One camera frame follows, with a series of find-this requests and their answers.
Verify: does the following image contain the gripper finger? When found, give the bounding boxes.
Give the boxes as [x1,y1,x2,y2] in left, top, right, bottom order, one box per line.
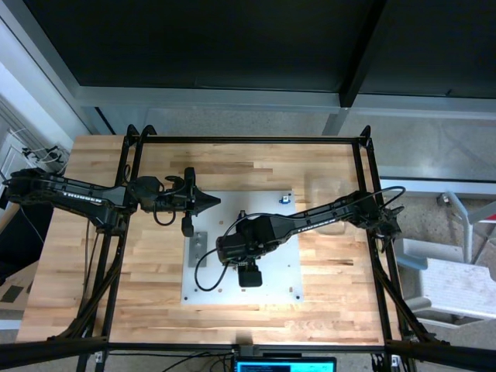
[195,187,222,202]
[195,201,222,215]

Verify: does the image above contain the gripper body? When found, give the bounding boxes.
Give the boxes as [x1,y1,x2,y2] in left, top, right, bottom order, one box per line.
[247,239,283,268]
[169,167,198,238]

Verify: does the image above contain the white mounting board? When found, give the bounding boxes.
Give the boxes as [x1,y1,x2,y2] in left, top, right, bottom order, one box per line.
[181,189,305,306]

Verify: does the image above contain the grey metal plate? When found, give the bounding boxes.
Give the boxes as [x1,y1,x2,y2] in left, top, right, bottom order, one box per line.
[188,231,208,269]

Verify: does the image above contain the clear plastic tub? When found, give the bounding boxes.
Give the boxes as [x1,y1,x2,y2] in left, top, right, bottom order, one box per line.
[305,174,350,236]

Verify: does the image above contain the screen with blue edge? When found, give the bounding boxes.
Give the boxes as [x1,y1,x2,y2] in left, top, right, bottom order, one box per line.
[231,356,337,372]

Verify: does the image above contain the white plastic step stool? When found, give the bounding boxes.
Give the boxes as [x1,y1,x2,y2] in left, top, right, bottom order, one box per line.
[398,236,496,330]

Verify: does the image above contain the grey metal stand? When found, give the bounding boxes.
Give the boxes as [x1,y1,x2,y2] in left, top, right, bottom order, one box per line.
[437,189,496,268]

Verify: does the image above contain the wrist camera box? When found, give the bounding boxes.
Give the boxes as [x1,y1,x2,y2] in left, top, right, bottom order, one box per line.
[239,267,263,289]

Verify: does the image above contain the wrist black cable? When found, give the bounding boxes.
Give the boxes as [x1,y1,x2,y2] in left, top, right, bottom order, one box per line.
[195,247,230,292]
[152,201,177,226]

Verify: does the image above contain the black aluminium frame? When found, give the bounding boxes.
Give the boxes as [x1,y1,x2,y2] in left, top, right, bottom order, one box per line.
[0,123,496,372]

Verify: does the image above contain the black fixed camera box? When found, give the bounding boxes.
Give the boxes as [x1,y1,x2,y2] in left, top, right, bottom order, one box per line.
[233,338,259,356]

